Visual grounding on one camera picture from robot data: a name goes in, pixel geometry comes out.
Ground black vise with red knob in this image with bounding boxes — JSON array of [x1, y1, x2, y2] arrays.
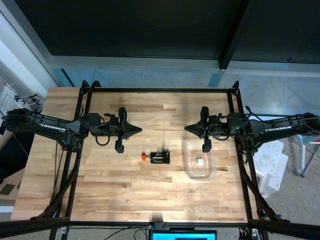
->
[[141, 148, 172, 165]]

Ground clear plastic tub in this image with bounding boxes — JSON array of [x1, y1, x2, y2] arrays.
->
[[182, 139, 218, 182]]

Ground white cable bundle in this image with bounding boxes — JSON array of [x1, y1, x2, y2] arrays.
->
[[12, 92, 43, 108]]

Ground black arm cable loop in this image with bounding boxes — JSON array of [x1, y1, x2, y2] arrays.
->
[[94, 134, 111, 147], [209, 129, 230, 142]]

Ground white foam packing block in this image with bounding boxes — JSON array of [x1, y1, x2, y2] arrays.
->
[[252, 138, 289, 200]]

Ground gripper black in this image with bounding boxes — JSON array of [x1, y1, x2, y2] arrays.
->
[[184, 106, 227, 154], [96, 107, 143, 154]]

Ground black aluminium frame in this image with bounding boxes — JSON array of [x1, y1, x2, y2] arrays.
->
[[0, 79, 320, 240]]

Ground grey metal chair frame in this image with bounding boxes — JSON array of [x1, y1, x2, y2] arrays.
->
[[287, 129, 320, 179]]

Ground laptop screen with blue edge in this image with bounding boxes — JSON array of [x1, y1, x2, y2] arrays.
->
[[149, 229, 218, 240]]

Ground small black camera mount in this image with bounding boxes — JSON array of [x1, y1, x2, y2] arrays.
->
[[149, 216, 166, 230]]

